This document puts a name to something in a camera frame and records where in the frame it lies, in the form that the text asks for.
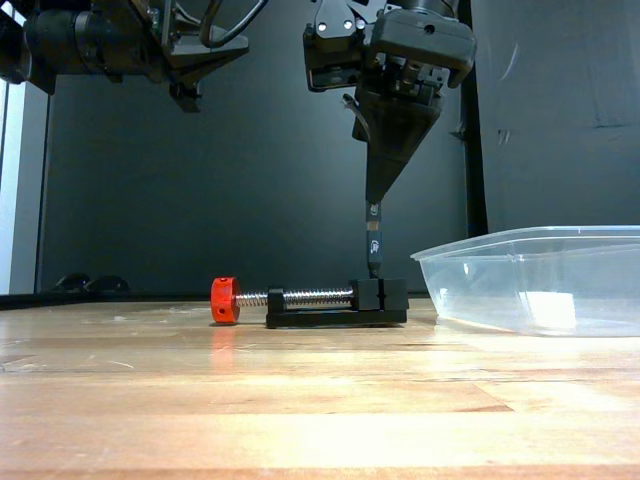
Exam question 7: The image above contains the black USB-C socket adapter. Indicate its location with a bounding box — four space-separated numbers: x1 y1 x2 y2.
366 230 385 279

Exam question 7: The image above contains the black metal table frame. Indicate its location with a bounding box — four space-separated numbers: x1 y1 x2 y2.
0 272 432 311

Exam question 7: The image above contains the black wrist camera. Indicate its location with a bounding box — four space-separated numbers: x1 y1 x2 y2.
301 0 374 95

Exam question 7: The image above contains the clear plastic tub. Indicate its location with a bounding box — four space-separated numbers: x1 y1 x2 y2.
409 224 640 339

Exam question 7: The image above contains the black vertical post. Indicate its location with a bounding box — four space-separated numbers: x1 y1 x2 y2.
448 74 489 240

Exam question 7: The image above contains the small white block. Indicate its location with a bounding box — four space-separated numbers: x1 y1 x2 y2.
529 292 577 329

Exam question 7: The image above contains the black vise with red knob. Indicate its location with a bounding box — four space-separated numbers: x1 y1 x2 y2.
209 276 409 330

